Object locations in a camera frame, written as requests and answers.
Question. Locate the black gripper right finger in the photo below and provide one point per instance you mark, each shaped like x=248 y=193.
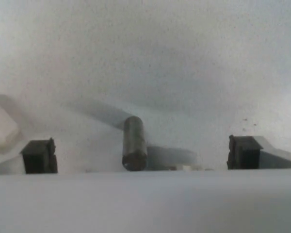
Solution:
x=245 y=155

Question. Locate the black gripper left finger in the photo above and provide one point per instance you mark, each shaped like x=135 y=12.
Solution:
x=40 y=157

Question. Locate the metal round peg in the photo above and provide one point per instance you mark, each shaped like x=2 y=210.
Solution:
x=134 y=145

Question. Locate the white plastic part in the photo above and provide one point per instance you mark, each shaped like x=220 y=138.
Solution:
x=1 y=128

